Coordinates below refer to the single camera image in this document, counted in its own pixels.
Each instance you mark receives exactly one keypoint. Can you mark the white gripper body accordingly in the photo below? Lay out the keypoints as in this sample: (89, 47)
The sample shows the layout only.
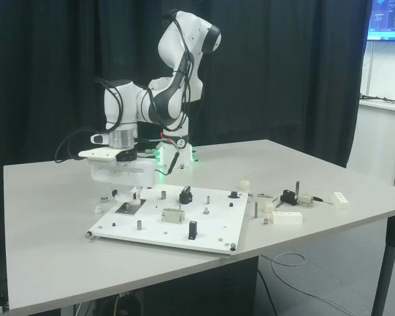
(125, 172)

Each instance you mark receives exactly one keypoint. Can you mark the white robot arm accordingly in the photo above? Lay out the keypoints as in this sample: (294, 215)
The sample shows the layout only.
(171, 95)

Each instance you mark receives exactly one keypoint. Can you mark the white task board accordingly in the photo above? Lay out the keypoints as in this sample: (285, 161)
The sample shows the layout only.
(171, 227)

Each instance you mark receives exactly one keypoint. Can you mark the cream cube holder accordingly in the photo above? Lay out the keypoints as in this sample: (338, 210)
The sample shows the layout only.
(245, 184)

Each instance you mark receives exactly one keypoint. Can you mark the black curtain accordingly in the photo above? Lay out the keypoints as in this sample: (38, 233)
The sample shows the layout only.
(52, 82)

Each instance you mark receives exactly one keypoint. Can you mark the metal round peg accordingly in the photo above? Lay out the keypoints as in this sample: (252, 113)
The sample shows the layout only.
(255, 210)

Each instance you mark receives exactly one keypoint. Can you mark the small flat metal piece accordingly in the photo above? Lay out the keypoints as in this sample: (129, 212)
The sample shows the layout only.
(265, 196)

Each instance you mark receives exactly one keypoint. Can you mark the metal BNC plug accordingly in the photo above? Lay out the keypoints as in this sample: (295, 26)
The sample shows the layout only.
(266, 221)

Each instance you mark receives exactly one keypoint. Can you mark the black D-SUB plug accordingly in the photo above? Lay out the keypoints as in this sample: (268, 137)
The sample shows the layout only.
(288, 196)

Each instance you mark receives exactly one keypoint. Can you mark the long white peg holder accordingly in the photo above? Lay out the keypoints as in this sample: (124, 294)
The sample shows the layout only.
(286, 217)

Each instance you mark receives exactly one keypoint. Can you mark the metal square peg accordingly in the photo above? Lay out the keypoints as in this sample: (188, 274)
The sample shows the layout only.
(297, 189)

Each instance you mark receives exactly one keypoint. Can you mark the white holder with holes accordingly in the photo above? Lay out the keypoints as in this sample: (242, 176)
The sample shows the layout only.
(340, 201)

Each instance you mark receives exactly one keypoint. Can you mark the white cabinet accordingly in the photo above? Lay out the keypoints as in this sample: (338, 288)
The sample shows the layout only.
(383, 138)

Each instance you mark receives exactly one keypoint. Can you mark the black table leg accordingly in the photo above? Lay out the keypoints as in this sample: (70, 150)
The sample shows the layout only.
(386, 263)

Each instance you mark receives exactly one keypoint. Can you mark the blue screen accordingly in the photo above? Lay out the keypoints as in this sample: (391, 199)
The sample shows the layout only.
(388, 18)

